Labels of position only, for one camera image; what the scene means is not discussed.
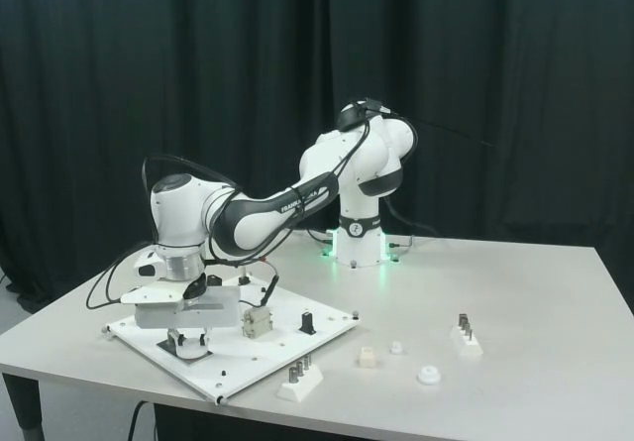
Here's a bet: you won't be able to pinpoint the white task board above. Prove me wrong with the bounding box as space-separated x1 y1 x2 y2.
101 276 362 405

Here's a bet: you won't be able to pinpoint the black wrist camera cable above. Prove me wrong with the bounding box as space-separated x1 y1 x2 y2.
83 246 150 311

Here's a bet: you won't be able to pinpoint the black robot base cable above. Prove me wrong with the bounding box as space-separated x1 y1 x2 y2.
385 193 443 250

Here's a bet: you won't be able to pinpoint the black cable under table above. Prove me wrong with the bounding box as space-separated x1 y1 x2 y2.
129 399 153 441

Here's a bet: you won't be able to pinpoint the white round peg holder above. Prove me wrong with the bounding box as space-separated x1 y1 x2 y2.
276 361 325 403

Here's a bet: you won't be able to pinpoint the white square peg holder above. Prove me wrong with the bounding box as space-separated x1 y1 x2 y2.
449 324 484 360

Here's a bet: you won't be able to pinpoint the white large gear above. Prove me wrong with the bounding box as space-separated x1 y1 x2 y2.
175 336 206 361

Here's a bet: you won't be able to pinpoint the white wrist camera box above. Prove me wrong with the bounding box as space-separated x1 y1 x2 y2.
133 249 165 279

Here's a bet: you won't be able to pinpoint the thin black rod on wire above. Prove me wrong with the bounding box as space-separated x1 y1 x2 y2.
205 256 280 309

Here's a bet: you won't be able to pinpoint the beige rectangular connector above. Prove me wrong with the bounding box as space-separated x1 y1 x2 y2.
240 307 275 338

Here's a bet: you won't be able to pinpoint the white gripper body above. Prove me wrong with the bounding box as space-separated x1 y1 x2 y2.
134 285 240 330

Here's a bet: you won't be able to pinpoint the white medium gear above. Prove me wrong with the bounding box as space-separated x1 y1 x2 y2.
415 364 443 386

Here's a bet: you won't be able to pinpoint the black table leg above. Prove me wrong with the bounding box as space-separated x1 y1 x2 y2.
2 374 41 441

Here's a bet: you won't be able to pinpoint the black curtains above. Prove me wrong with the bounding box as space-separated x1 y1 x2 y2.
0 0 634 308

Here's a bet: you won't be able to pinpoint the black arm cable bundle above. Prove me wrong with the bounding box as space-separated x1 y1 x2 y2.
141 96 496 254

